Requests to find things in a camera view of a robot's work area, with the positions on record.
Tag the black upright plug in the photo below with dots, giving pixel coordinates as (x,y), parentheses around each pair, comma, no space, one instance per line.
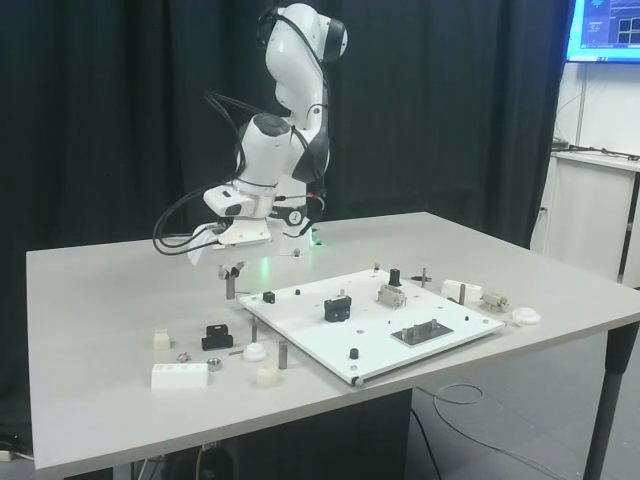
(395,278)

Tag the small white holder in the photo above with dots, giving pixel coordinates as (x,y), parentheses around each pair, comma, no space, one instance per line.
(161,339)

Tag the thin metal round peg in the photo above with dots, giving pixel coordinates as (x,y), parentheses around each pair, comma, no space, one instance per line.
(253,332)

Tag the metal square peg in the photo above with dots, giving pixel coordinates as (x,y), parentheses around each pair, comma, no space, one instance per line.
(230,287)

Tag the beige D-SUB plug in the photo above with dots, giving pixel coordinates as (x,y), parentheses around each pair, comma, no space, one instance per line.
(495,301)

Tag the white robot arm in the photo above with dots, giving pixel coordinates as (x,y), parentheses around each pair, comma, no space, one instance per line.
(295,65)

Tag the metal bolt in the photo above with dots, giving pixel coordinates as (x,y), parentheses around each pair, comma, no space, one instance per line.
(423,278)

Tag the white peg holder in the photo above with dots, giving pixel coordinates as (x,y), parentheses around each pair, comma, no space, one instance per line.
(452,288)

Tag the white cabinet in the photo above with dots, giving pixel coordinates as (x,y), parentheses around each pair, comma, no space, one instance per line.
(585,220)

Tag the white small gear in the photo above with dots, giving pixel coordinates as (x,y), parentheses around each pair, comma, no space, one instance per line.
(254,353)

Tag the white large gear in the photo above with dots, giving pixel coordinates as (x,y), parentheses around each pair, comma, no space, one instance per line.
(526,316)

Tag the blue screen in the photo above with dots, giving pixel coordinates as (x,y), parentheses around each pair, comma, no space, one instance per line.
(607,30)

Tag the black curtains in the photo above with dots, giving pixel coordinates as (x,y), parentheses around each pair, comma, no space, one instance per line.
(125,125)

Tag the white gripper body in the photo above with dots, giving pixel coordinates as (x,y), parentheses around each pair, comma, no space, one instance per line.
(245,248)

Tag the long white holder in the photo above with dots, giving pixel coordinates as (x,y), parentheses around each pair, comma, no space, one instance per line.
(179,377)

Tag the white power strip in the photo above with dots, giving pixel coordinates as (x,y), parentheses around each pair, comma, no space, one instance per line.
(6,455)

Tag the white hexagonal holder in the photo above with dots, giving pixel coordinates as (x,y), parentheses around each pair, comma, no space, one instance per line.
(266,377)

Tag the thick metal round peg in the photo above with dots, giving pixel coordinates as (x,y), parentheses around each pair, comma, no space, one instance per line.
(282,356)

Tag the black table leg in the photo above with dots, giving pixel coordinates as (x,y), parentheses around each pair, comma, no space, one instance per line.
(612,390)

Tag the metal peg in holder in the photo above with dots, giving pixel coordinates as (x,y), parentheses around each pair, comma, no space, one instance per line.
(463,294)

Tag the white task board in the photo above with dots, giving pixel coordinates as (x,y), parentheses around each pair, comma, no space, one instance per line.
(310,327)

